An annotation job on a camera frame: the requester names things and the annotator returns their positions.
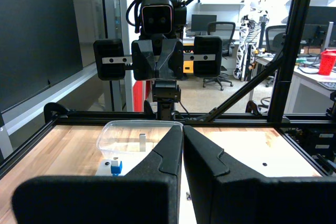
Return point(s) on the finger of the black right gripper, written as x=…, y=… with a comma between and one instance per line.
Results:
x=143, y=61
x=170, y=61

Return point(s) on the red cabinet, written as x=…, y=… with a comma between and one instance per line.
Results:
x=139, y=95

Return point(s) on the white lattice structure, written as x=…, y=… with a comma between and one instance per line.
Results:
x=249, y=40

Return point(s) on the blue white connector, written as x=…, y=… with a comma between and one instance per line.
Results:
x=116, y=169

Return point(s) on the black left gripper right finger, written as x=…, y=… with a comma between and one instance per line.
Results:
x=249, y=200

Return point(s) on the clear plastic tub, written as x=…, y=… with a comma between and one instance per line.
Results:
x=115, y=134

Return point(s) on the grey metal bar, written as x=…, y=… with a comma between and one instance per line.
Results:
x=142, y=142

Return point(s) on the red mesh basket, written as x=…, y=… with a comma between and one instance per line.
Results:
x=328, y=62

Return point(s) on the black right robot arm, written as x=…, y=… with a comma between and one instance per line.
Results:
x=166, y=95

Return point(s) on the white office desk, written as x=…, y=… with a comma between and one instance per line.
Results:
x=309, y=75

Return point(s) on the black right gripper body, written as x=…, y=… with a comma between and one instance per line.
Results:
x=110, y=51

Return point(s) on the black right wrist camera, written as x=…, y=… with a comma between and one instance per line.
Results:
x=157, y=16

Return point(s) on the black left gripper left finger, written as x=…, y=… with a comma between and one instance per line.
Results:
x=105, y=200

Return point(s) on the black computer monitor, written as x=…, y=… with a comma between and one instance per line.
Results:
x=203, y=22
x=315, y=22

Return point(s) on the black table frame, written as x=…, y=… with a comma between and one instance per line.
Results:
x=288, y=51

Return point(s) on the white task board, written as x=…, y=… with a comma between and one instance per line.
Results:
x=249, y=155

